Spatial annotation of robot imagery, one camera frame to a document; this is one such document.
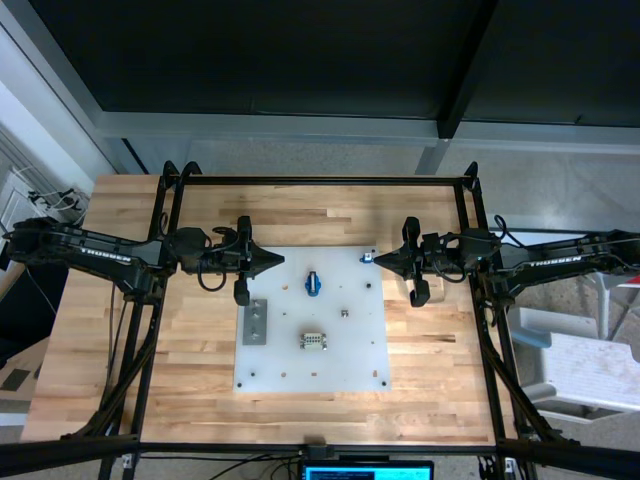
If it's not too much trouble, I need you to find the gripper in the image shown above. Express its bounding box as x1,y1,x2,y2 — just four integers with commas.
373,215,437,309
218,215,286,307

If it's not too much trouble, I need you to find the blue clamp connector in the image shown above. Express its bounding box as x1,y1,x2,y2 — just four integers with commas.
301,269,324,299

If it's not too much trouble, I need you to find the clear plastic tub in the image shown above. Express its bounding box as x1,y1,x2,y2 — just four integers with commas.
397,227,451,305

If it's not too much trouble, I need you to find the grey metal plate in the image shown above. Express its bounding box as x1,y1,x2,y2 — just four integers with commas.
242,298,269,347

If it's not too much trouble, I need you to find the white mounting board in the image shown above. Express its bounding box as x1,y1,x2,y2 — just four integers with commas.
233,244,393,395

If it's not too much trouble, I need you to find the grey metal stand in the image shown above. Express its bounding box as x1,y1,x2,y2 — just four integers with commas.
593,272,640,346

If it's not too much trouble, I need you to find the screen with blue edge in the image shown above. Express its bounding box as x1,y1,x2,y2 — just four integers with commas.
298,459,435,480

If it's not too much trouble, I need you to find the white plastic step stool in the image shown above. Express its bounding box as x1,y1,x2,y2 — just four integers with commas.
514,304,640,426

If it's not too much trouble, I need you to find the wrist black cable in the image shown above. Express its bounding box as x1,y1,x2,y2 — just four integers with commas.
196,259,229,292
433,259,471,285

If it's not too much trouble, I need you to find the black aluminium frame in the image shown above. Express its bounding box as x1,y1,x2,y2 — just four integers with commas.
0,159,640,480

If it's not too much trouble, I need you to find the black fixed camera box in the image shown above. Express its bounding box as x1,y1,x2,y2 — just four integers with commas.
301,436,334,459

